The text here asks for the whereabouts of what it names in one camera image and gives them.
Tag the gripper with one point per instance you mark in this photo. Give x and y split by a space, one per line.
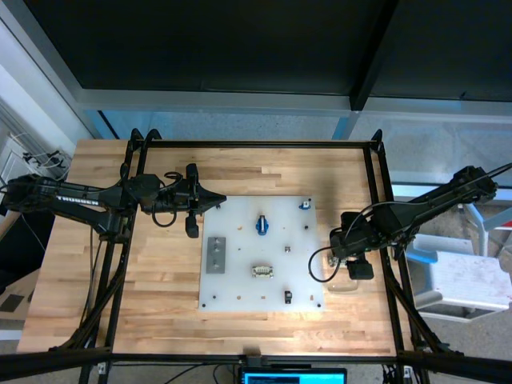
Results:
180 198
354 240

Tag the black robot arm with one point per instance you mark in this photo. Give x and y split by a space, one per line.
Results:
440 200
80 200

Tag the small blue white connector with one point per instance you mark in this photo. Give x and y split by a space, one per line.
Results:
304 206

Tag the grey HAN10E hub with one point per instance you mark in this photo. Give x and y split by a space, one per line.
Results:
262 272

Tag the clear plastic tub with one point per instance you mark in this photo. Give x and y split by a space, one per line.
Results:
340 288

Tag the blue clamp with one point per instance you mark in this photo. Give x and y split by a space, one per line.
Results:
261 226

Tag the grey metal plate with pegs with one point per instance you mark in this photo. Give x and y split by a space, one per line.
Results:
216 258

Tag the black socket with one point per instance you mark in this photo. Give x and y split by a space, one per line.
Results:
288 297

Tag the white plastic board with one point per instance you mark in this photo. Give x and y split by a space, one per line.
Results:
240 280

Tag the white step stool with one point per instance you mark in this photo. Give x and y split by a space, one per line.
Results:
468 276

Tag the pale blue plastic stool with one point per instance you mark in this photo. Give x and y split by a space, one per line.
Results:
484 232

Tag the blue laptop screen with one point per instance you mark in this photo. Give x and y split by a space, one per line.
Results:
292 378

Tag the brown cardboard sheet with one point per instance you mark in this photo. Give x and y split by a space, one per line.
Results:
20 288

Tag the black table camera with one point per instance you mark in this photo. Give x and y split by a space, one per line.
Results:
253 355

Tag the black metal frame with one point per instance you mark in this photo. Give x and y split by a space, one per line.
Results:
180 358

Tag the black upright post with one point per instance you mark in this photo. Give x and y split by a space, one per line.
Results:
368 72

